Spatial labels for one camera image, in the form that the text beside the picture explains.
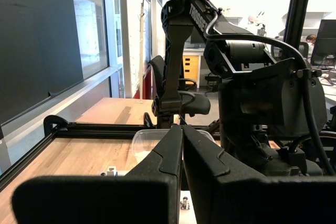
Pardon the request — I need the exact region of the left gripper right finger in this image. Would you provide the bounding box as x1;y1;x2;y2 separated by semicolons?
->
183;126;336;224

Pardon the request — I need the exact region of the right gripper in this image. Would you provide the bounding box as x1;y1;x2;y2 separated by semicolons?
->
227;129;325;177

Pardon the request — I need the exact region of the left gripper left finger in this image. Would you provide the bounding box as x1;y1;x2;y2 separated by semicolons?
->
12;125;183;224

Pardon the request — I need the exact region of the clear plastic container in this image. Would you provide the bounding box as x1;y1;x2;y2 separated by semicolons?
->
132;129;219;167

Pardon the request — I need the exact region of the threaded stud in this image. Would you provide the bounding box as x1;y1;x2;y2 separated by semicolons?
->
180;196;192;210

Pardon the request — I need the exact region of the black office chair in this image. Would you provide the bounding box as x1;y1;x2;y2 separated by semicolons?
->
148;55;212;125

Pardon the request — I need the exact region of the person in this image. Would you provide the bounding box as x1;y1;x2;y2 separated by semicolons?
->
305;34;318;57

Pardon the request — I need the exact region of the yellow drawer cabinet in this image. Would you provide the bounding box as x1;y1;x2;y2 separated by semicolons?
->
182;55;201;89

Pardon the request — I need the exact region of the black computer monitor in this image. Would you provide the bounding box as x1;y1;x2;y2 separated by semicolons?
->
310;19;336;65

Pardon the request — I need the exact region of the window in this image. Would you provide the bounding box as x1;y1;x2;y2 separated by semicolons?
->
69;0;124;80

